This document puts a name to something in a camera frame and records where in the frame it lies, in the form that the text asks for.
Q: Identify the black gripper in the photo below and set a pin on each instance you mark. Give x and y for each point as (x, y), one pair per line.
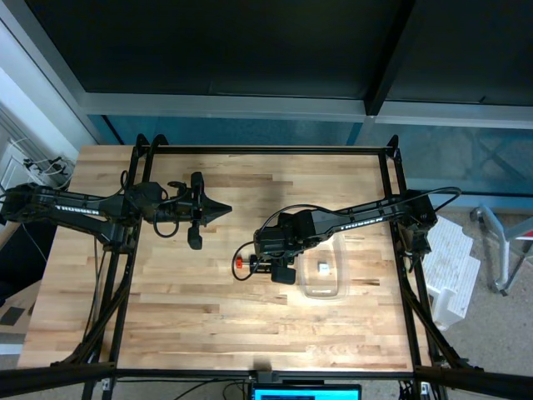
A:
(275, 250)
(196, 208)

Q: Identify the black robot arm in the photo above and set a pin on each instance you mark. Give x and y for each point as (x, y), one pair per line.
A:
(375, 212)
(75, 208)

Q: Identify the white hub block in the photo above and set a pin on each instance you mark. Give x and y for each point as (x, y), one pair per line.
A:
(323, 268)

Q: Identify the clear plastic tub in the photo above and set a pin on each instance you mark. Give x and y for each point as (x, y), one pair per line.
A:
(329, 287)

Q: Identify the laptop screen with blue edge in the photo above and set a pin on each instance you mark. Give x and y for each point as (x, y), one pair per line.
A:
(304, 395)

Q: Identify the white foam block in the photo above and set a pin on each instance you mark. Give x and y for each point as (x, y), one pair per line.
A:
(449, 266)

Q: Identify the white power strip with plugs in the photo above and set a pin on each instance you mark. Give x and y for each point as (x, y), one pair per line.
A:
(41, 166)

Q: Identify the brown cardboard box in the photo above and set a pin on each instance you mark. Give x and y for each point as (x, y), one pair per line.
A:
(21, 298)

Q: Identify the grey metal stand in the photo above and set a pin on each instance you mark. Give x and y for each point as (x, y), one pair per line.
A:
(504, 250)

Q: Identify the black table-level camera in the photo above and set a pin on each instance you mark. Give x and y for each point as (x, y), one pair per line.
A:
(263, 376)

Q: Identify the black aluminium frame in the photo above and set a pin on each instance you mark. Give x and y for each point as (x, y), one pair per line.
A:
(62, 375)

